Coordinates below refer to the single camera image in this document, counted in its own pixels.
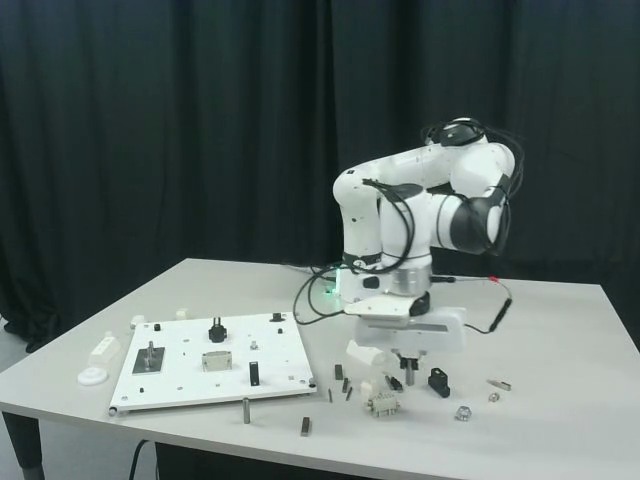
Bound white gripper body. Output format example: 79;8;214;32
353;305;469;352

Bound black round connector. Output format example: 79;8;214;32
207;315;229;345

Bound white peg holder with holes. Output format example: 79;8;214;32
88;335;122;367

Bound black Ethernet plug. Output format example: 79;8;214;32
427;367;453;399

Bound large white holder block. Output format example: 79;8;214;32
346;339;387;367

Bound beige D-SUB plug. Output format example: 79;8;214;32
363;391;402;416

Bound white task board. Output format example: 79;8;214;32
107;310;317;416

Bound white large gear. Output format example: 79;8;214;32
76;365;109;388

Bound black curtains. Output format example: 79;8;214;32
0;0;640;354

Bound black table leg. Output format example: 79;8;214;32
0;410;42;480

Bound thin black rod on wire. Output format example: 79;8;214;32
432;273;516;333

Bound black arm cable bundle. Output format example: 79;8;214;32
292;117;527;327

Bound black base cable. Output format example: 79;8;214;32
279;260;346;275

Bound black cable under table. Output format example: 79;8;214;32
130;438;157;480

